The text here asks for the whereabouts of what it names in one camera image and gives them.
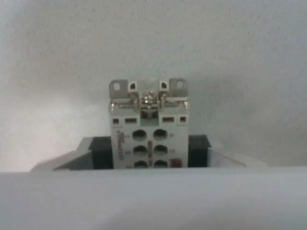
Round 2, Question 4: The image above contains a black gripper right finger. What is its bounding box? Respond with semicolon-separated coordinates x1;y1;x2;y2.
189;135;274;170

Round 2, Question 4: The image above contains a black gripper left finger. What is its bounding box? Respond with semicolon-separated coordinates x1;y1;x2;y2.
30;136;112;172

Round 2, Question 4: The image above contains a grey waterproof plug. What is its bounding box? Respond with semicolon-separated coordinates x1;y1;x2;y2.
109;80;191;170

